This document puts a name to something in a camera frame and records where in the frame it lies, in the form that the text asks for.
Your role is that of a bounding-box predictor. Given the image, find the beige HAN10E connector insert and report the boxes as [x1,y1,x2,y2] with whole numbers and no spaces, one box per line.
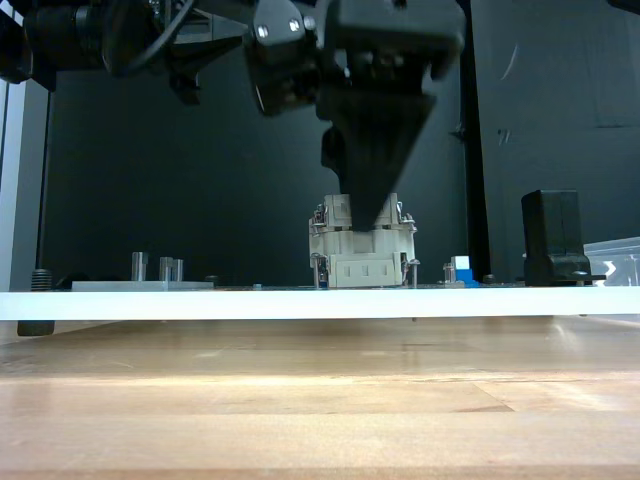
[308,193,419,256]

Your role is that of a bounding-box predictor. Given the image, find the beige HAN10E socket base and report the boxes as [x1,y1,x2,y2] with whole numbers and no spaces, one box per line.
[310,251,422,290]

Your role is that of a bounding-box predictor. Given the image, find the blue and white plug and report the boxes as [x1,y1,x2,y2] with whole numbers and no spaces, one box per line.
[450,255,475,287]

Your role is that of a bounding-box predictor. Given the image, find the white task board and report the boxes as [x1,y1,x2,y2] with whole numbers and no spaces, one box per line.
[0,287,640,322]

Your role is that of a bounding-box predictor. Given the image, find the black clamp block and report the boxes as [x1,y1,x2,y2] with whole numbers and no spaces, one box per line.
[521,188,609,288]

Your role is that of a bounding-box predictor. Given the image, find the grey metal plate with pegs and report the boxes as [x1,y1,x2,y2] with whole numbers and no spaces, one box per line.
[71,251,216,292]

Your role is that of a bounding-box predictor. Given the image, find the clear plastic tub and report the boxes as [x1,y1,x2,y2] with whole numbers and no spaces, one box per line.
[582,238,640,289]

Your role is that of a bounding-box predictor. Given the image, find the black board foot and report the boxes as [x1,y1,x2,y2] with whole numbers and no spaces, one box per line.
[17,319,56,337]

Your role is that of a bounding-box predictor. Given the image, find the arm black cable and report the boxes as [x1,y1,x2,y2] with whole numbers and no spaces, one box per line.
[102,0,201,79]

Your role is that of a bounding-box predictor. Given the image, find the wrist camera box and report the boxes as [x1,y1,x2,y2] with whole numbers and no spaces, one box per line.
[243,0,324,119]

